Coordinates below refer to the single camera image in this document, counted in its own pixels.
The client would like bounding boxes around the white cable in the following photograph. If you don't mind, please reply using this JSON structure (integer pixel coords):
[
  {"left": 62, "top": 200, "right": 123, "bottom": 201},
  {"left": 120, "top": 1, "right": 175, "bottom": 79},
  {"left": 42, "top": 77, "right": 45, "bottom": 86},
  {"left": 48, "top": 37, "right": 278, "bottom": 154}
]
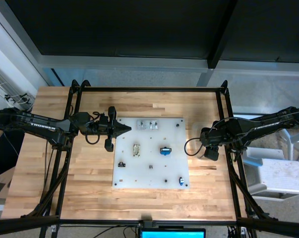
[{"left": 4, "top": 93, "right": 32, "bottom": 106}]

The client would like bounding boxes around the black table camera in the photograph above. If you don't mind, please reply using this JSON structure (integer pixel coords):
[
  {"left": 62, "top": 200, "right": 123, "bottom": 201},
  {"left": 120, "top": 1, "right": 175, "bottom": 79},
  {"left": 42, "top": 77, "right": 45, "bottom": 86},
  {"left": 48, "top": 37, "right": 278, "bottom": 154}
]
[{"left": 141, "top": 215, "right": 153, "bottom": 228}]

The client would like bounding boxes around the aluminium block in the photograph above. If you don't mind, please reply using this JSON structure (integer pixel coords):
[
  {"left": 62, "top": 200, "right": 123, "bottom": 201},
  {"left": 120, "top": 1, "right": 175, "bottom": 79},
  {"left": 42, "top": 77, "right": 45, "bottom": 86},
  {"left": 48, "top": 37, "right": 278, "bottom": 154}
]
[{"left": 136, "top": 119, "right": 160, "bottom": 131}]

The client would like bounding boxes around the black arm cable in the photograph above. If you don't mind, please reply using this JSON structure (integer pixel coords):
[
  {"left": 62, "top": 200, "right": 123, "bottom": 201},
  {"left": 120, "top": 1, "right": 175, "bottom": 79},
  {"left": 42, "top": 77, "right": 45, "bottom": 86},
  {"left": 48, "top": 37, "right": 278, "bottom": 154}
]
[
  {"left": 85, "top": 132, "right": 101, "bottom": 145},
  {"left": 184, "top": 137, "right": 206, "bottom": 156}
]

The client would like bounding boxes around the black vertical post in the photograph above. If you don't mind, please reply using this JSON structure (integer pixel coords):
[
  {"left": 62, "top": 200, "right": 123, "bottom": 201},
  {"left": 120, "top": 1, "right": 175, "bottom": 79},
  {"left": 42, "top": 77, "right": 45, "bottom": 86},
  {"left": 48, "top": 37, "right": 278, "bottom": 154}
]
[{"left": 207, "top": 0, "right": 239, "bottom": 69}]

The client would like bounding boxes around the black table frame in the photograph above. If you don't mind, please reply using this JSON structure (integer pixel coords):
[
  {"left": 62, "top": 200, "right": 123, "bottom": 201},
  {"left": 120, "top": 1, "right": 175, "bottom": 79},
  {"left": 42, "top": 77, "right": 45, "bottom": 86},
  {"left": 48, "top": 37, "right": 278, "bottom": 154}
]
[{"left": 0, "top": 79, "right": 299, "bottom": 238}]

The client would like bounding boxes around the white plastic step stool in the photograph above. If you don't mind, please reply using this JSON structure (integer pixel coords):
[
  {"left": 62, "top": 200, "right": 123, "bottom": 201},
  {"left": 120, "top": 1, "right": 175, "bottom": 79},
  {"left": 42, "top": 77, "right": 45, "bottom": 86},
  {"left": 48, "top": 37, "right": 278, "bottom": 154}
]
[{"left": 243, "top": 146, "right": 299, "bottom": 202}]

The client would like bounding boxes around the white board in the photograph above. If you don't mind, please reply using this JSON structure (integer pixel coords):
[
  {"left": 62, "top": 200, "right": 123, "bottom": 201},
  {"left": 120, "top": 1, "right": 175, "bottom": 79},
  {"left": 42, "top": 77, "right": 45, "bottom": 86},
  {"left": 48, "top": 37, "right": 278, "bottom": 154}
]
[{"left": 111, "top": 117, "right": 191, "bottom": 190}]

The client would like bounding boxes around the laptop screen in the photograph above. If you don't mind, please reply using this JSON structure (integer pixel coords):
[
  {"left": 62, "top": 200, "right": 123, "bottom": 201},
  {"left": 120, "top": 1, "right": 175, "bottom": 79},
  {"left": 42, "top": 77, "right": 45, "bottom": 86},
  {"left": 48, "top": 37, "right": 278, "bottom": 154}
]
[{"left": 138, "top": 227, "right": 206, "bottom": 238}]

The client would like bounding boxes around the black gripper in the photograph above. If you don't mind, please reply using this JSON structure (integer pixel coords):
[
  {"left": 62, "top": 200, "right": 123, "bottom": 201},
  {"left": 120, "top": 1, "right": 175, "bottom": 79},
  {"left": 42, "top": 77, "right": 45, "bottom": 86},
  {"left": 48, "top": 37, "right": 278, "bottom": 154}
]
[
  {"left": 200, "top": 126, "right": 216, "bottom": 149},
  {"left": 99, "top": 106, "right": 132, "bottom": 152}
]

